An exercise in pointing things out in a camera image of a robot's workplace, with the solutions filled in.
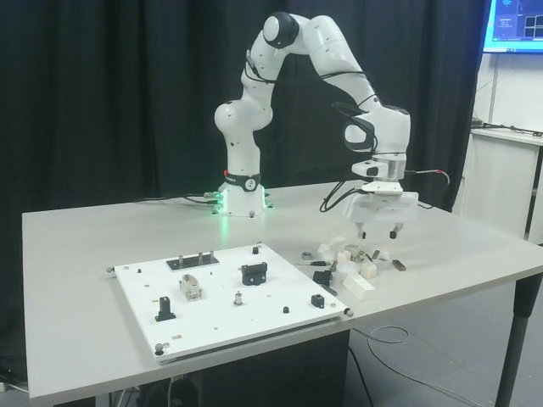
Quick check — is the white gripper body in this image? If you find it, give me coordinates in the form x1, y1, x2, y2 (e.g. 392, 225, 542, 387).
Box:
342, 191, 420, 225

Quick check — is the white long holder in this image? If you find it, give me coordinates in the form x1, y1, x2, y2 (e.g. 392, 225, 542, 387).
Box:
318, 235, 354, 255

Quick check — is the white sloped holder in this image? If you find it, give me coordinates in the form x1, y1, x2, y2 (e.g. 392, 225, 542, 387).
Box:
342, 273, 378, 301

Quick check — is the white cabinet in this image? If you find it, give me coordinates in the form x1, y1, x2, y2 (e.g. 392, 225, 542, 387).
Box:
467, 125, 543, 246

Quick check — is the white task board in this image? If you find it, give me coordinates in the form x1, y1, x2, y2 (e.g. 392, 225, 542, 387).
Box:
104, 242, 354, 365

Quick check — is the black table leg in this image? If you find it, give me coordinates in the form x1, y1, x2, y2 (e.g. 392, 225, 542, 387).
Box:
513, 270, 539, 407

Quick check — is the blue screen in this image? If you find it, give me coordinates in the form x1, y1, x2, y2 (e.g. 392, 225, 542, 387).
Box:
482, 0, 543, 54

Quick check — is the black curtain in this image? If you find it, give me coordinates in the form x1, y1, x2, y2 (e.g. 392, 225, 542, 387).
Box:
0, 0, 495, 382

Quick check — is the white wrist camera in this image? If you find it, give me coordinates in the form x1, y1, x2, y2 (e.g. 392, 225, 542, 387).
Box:
350, 159, 385, 177

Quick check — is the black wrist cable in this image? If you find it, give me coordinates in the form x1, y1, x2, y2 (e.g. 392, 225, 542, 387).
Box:
318, 101, 378, 214

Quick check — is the grey floor cable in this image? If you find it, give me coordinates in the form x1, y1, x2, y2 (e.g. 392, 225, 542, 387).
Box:
365, 324, 428, 385

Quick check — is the black base cable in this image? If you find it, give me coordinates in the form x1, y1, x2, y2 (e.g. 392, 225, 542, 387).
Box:
184, 192, 222, 207

